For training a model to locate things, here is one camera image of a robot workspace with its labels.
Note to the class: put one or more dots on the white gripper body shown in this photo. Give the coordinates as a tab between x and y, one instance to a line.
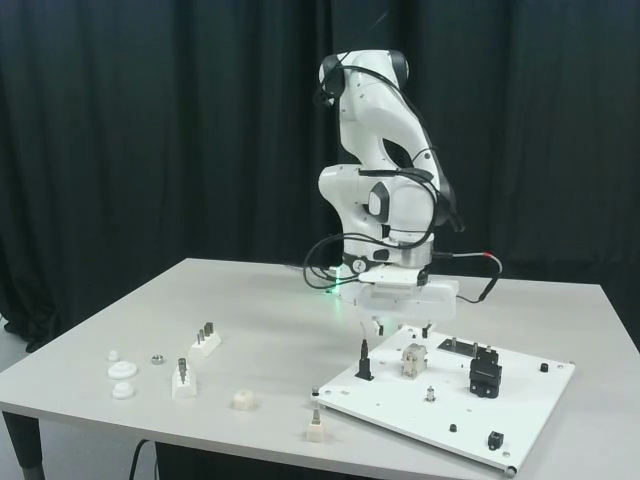
430	300

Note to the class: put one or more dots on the metal bolt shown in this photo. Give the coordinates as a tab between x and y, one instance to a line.
158	358

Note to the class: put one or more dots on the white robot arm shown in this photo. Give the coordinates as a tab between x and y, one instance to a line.
360	200

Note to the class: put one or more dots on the metal BNC plug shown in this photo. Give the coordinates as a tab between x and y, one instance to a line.
430	394

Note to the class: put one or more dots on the black D-SUB plug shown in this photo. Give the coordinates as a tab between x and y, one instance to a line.
485	374

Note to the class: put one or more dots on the white task board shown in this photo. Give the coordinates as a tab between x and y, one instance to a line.
440	420

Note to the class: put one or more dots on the small metal plug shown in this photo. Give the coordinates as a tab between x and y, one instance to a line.
315	416

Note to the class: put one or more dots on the small white plug holder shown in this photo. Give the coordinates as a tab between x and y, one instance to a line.
315	431

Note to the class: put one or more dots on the black Ethernet plug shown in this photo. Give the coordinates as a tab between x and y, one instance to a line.
495	439

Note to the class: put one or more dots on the empty white holder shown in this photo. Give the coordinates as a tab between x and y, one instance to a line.
244	400

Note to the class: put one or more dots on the large metal square peg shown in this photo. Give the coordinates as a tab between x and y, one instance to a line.
210	330

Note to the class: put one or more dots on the white square peg holder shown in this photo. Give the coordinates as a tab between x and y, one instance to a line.
205	347

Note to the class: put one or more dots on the large metal round peg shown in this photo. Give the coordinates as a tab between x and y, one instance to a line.
182	367

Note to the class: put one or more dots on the white round peg holder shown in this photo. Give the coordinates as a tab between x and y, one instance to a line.
184	391

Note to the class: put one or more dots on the white large gear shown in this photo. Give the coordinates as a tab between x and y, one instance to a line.
121	371

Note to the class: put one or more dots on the white medium gear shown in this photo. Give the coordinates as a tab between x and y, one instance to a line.
123	390

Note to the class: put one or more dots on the white small gear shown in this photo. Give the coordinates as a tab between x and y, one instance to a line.
114	356

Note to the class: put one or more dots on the black curtain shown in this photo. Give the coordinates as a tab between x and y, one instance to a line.
150	125

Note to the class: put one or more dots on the black table leg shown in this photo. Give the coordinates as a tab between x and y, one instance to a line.
22	445

